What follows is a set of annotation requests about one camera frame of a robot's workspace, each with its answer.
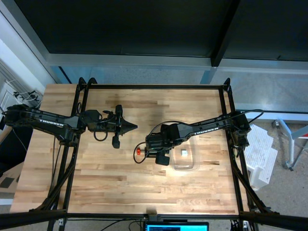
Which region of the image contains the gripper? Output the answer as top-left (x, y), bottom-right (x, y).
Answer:
top-left (98, 105), bottom-right (138, 149)
top-left (145, 133), bottom-right (173, 166)

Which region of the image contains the black clamp with red knob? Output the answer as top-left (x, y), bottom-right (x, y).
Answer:
top-left (136, 148), bottom-right (158, 159)

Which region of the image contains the clear plastic tub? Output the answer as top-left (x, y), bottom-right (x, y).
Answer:
top-left (169, 137), bottom-right (201, 172)

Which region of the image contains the laptop screen with blue edge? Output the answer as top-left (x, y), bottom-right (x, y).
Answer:
top-left (143, 221), bottom-right (209, 231)

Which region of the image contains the white foam block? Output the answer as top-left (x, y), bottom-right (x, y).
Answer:
top-left (244, 125), bottom-right (279, 192)

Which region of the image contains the large black case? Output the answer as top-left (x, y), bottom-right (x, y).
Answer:
top-left (0, 126), bottom-right (33, 178)

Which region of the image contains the cardboard box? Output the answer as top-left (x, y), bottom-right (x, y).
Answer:
top-left (0, 161), bottom-right (25, 193)

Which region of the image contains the grey metal stand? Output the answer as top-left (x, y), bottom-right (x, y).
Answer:
top-left (271, 118), bottom-right (308, 172)

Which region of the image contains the red and white panel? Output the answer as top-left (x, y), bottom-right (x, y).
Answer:
top-left (297, 125), bottom-right (308, 140)

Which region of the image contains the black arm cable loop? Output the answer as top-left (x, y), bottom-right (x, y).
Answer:
top-left (93, 120), bottom-right (108, 142)
top-left (133, 121), bottom-right (186, 164)

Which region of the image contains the black metal frame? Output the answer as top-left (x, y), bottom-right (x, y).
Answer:
top-left (0, 77), bottom-right (308, 231)

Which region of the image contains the small black table camera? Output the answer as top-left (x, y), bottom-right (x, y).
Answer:
top-left (146, 208), bottom-right (158, 222)

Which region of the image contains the white power strip with cables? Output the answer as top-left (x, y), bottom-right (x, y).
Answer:
top-left (12, 90), bottom-right (41, 103)

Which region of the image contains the thin black arched cable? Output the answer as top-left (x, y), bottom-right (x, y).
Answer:
top-left (233, 109), bottom-right (265, 123)

